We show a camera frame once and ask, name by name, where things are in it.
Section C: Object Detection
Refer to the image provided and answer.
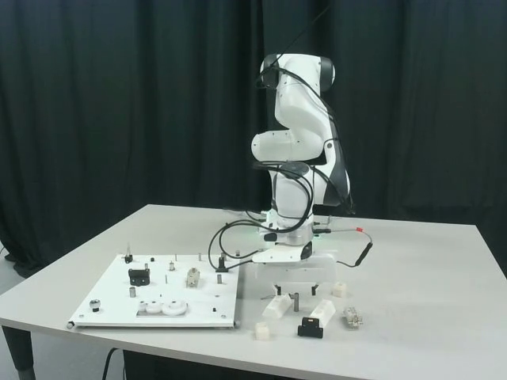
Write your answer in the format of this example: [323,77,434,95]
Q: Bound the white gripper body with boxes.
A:
[245,249,339,285]

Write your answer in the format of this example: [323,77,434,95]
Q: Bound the white peg holder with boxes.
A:
[308,299,337,328]
[261,294,295,318]

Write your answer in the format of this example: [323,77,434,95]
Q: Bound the black D-SUB plug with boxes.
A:
[296,315,326,338]

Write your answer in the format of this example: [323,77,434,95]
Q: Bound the metal rectangular plug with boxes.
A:
[341,305,364,328]

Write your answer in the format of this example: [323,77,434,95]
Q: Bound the white large gear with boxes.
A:
[162,300,188,317]

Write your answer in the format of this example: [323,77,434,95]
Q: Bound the white task board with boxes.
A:
[66,252,242,330]

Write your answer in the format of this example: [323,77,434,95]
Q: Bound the black curtain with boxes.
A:
[0,0,507,274]

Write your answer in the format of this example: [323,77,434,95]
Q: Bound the grey table leg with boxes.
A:
[1,325,35,380]

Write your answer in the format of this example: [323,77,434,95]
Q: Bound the thin black rod on wire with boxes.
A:
[323,223,375,269]

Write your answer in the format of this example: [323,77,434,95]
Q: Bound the black looped cable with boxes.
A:
[208,215,265,274]

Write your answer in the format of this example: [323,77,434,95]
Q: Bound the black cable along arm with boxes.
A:
[256,66,356,217]

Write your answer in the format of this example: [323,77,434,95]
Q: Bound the black cable under table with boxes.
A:
[103,347,122,380]

